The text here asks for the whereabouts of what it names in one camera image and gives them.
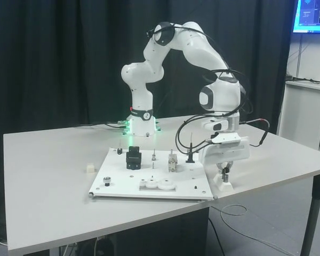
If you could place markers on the blue screen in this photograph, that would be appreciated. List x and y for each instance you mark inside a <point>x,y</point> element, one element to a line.
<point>313,16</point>

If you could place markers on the black curtain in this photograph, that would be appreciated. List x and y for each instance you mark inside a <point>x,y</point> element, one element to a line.
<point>56,53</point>

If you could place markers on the black under-table box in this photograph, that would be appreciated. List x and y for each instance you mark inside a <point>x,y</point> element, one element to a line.
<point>136,234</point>

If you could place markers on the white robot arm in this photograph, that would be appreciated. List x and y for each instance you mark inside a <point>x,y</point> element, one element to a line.
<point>197,48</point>

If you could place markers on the white small gear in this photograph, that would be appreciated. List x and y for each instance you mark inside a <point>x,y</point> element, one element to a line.
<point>142,183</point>

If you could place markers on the beige waterproof plug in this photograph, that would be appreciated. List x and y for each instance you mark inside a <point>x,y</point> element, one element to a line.
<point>173,162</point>

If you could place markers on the metal bolt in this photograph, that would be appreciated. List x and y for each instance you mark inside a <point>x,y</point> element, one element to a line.
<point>107,181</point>

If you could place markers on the black USB plug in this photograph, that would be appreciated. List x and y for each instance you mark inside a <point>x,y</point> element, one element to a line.
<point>119,151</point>

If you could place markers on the white task board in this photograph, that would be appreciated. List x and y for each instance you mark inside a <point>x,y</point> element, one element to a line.
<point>117,181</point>

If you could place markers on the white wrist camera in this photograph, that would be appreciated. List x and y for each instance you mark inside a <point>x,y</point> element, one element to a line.
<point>216,126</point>

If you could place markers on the metal round peg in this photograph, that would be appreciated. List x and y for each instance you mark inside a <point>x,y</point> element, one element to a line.
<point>225,177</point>

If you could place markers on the black table leg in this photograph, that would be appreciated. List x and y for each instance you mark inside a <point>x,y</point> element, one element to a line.
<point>313,208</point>

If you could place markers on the white cabinet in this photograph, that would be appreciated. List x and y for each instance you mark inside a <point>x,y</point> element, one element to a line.
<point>301,120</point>

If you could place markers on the long white peg holder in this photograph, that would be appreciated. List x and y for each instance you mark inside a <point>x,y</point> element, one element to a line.
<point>224,185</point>

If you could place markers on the flat white mounting plate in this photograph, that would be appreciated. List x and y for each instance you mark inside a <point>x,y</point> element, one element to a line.
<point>226,138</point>

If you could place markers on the white medium gear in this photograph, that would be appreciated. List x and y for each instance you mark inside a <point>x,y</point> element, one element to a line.
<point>151,184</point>

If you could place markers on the black D-SUB plug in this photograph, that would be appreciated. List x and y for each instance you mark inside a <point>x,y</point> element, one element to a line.
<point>134,160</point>

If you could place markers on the small white cube holder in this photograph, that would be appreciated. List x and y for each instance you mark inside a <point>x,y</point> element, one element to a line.
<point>91,168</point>

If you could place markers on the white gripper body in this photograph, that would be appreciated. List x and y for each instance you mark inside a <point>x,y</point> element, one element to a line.
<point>229,153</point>

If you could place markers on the black Ethernet plug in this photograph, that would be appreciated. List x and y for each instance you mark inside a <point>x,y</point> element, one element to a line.
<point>189,157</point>

